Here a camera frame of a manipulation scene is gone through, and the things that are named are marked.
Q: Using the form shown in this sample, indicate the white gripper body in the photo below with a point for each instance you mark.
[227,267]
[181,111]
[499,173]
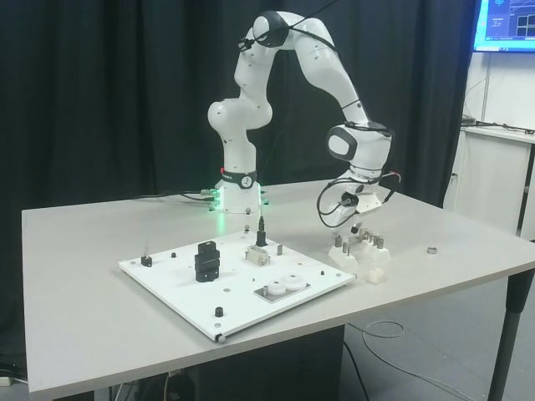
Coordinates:
[340,215]

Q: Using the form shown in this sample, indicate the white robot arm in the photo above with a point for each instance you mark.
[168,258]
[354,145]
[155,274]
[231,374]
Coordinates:
[330,83]

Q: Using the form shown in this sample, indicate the white large gear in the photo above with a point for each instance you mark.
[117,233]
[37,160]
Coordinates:
[293,280]

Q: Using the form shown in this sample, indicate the white medium gear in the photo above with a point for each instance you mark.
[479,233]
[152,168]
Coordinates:
[276,287]

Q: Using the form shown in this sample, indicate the white peg holder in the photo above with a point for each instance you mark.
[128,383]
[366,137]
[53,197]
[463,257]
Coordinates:
[343,255]
[374,252]

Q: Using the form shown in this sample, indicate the small white holder block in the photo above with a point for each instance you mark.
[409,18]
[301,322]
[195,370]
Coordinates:
[376,275]

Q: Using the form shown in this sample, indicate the black D-SUB plug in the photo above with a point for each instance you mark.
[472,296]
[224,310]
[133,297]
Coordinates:
[205,263]

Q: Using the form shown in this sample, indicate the white cabinet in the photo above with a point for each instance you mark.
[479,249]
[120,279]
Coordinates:
[493,179]

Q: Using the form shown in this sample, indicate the black round knob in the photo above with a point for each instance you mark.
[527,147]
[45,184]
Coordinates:
[217,311]

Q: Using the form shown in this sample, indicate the white task board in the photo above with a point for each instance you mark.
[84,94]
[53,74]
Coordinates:
[175,292]

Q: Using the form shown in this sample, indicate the dark table leg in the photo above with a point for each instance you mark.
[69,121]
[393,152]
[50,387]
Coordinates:
[510,334]

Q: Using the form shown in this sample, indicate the black plug with thin rod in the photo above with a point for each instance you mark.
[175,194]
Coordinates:
[146,261]

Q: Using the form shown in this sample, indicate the blue screen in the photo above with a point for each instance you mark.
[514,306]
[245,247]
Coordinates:
[505,25]

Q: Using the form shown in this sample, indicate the black curtains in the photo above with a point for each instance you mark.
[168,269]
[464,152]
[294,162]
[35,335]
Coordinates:
[104,104]

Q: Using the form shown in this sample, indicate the white power strip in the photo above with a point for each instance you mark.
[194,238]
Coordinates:
[5,381]

